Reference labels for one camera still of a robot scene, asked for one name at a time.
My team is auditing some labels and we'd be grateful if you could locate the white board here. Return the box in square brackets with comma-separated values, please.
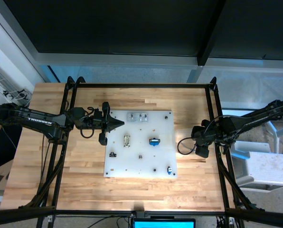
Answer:
[103, 109, 178, 178]

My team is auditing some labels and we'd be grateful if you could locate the clear block with metal pins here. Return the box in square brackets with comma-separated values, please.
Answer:
[126, 111, 149, 123]

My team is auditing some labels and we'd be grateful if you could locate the small black camera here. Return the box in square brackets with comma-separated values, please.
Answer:
[131, 210, 146, 219]

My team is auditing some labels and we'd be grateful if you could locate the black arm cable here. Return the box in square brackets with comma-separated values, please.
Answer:
[80, 127, 95, 139]

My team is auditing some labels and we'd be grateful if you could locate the blue laptop screen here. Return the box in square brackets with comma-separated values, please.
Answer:
[131, 218, 196, 228]

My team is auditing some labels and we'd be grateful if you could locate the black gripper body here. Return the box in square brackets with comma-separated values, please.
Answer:
[89, 102, 110, 146]
[196, 120, 216, 158]

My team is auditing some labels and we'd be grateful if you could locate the white power strip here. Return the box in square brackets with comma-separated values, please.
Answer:
[2, 89, 33, 102]

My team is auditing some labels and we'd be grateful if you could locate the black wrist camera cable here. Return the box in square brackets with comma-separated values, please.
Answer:
[178, 136, 198, 155]

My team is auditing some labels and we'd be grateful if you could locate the white plastic step stool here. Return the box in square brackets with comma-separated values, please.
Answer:
[231, 140, 283, 193]

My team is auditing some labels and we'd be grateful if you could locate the black aluminium frame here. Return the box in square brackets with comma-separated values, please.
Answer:
[0, 76, 283, 228]

